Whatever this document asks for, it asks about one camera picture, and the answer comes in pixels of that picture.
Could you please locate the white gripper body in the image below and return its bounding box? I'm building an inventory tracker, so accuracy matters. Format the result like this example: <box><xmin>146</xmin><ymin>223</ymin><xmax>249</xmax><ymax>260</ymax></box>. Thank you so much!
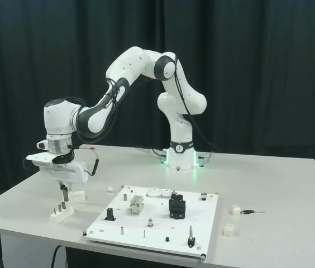
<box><xmin>39</xmin><ymin>161</ymin><xmax>89</xmax><ymax>185</ymax></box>

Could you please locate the flat white mounting plate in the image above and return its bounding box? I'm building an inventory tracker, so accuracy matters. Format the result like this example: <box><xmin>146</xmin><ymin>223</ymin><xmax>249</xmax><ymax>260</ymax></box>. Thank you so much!
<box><xmin>25</xmin><ymin>152</ymin><xmax>58</xmax><ymax>166</ymax></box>

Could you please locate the black base cable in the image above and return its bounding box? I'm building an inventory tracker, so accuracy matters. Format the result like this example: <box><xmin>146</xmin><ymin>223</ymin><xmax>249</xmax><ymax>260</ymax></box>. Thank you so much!
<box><xmin>197</xmin><ymin>151</ymin><xmax>214</xmax><ymax>163</ymax></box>
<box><xmin>150</xmin><ymin>147</ymin><xmax>168</xmax><ymax>157</ymax></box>

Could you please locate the black flange band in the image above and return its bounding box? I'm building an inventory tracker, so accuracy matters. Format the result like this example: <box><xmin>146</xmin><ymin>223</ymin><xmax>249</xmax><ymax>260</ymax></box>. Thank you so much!
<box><xmin>52</xmin><ymin>152</ymin><xmax>75</xmax><ymax>166</ymax></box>

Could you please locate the silver flange ring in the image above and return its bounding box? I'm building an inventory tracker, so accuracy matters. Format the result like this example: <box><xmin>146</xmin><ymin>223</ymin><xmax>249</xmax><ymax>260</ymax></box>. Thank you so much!
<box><xmin>47</xmin><ymin>138</ymin><xmax>72</xmax><ymax>155</ymax></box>

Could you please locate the black plug with cable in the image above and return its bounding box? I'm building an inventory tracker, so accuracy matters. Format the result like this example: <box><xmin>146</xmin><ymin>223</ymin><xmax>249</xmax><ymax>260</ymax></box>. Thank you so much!
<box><xmin>240</xmin><ymin>209</ymin><xmax>266</xmax><ymax>216</ymax></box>

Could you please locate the black cable under table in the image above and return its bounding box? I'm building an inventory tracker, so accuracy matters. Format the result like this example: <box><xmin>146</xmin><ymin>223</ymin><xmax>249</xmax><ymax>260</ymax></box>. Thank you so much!
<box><xmin>51</xmin><ymin>245</ymin><xmax>66</xmax><ymax>268</ymax></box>

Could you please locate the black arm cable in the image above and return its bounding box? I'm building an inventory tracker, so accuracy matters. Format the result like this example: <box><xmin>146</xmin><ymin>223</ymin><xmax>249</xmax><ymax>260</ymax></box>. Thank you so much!
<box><xmin>67</xmin><ymin>54</ymin><xmax>213</xmax><ymax>157</ymax></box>

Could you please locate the black curtain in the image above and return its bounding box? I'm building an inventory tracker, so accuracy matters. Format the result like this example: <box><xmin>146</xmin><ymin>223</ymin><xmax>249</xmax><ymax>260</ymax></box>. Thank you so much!
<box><xmin>0</xmin><ymin>0</ymin><xmax>315</xmax><ymax>185</ymax></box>

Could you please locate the white task board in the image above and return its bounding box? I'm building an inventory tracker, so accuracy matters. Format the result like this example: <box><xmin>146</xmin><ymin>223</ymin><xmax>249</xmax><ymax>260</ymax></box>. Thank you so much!
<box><xmin>81</xmin><ymin>184</ymin><xmax>220</xmax><ymax>261</ymax></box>

